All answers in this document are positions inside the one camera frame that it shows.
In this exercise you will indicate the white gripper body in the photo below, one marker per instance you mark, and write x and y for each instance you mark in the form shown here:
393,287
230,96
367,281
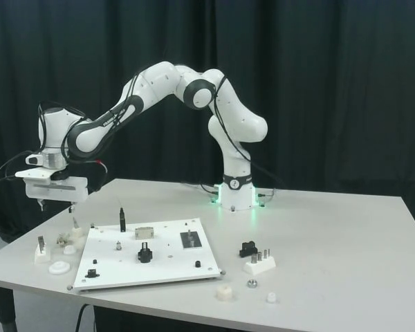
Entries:
60,193

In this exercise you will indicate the grey waterproof plug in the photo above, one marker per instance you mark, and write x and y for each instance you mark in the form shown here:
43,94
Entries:
63,240

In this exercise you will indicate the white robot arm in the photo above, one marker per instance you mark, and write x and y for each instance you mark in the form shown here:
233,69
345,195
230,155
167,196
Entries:
159,79

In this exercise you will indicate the grey USB plug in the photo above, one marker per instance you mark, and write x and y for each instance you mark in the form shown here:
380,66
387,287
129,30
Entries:
75,223

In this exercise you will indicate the small white plug holder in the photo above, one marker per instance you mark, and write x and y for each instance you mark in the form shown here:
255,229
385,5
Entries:
76,232

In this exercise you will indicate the white mounting plate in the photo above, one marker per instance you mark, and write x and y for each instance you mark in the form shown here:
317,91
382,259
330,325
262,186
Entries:
31,173

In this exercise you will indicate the large metal square peg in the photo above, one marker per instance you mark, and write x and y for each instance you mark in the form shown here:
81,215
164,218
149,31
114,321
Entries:
41,240

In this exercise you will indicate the white medium gear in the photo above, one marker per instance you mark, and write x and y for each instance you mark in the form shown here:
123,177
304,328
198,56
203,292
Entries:
68,249

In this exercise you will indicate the black Ethernet plug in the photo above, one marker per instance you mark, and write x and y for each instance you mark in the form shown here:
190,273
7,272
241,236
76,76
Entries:
122,221

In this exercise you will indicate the white square peg holder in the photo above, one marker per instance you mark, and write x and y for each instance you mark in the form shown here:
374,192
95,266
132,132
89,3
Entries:
42,256

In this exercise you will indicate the white large gear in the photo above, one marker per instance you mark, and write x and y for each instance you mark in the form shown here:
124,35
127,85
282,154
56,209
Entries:
59,269

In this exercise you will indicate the white task board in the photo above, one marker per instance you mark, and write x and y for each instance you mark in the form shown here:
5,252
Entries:
124,273

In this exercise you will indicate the dark grey table leg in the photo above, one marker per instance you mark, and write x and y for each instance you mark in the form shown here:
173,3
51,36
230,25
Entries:
1,307

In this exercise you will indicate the black controller box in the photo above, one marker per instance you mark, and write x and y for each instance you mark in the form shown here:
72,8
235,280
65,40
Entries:
159,321

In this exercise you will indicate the white round bolt holder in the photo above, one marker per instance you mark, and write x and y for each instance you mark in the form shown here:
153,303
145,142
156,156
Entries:
224,292

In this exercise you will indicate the black D-SUB plug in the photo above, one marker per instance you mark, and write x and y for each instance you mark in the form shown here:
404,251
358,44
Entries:
248,249

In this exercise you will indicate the large metal round peg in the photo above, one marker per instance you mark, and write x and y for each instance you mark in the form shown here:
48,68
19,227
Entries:
254,260

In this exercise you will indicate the medium metal round peg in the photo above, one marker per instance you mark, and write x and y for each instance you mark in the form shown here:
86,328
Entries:
260,257

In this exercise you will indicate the white round peg holder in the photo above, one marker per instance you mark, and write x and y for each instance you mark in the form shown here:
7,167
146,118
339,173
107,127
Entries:
259,267

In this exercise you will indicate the small metal round peg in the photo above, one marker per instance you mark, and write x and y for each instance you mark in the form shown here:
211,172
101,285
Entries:
268,254

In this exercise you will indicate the white small gear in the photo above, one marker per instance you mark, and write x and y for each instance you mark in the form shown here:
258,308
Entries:
271,298

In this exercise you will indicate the black curtain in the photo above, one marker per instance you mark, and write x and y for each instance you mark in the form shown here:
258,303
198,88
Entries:
297,52

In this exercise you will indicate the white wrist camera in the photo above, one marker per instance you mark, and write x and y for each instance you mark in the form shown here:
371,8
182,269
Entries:
33,159

